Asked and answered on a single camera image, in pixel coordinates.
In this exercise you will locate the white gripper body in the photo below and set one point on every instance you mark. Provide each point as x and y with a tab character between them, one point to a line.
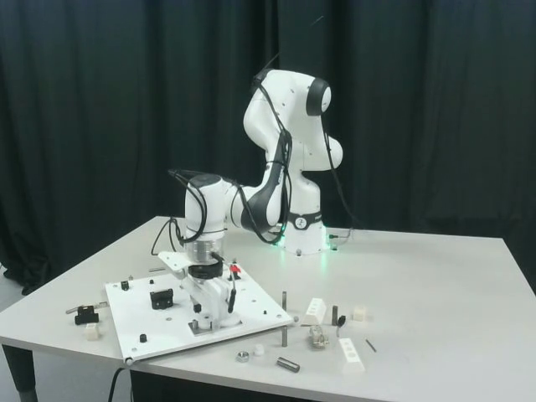
211	295

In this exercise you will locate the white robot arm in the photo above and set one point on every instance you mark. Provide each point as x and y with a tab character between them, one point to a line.
289	104

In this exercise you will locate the white small gear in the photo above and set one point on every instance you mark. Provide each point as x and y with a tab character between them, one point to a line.
259	350

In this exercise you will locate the thin black rod red tag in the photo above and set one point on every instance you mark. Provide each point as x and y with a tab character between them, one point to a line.
231	299

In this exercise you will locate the silver metal hex nut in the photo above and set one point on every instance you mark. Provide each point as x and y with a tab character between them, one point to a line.
242	357

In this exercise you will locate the metal square peg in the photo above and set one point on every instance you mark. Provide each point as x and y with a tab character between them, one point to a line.
284	301
335	315
285	337

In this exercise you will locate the white task board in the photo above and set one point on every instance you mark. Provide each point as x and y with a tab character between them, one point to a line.
138	312

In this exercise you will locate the metal round peg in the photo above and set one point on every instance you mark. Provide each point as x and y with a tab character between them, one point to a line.
287	363

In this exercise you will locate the white holder with holes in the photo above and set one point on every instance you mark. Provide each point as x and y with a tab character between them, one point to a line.
315	312
351	356

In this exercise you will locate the small white cube holder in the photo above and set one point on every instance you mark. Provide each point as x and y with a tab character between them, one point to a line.
94	333
360	314

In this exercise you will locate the black D-SUB plug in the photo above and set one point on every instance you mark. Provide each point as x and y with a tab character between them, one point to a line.
87	316

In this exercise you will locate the thin black pin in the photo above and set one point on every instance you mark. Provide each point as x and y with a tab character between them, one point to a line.
370	345

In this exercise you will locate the dark table leg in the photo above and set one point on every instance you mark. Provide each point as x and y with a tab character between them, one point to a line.
21	372

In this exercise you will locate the black curtain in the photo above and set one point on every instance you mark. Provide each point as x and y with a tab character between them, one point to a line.
104	104

